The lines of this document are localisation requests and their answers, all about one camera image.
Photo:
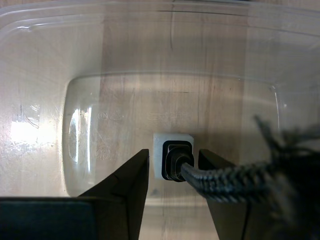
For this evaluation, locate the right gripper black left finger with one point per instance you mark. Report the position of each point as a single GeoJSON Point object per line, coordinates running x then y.
{"type": "Point", "coordinates": [120, 200]}

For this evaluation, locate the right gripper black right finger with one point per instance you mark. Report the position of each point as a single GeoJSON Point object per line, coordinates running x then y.
{"type": "Point", "coordinates": [207, 157]}

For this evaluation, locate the clear plastic tub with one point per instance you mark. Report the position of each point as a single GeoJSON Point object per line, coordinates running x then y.
{"type": "Point", "coordinates": [75, 50]}

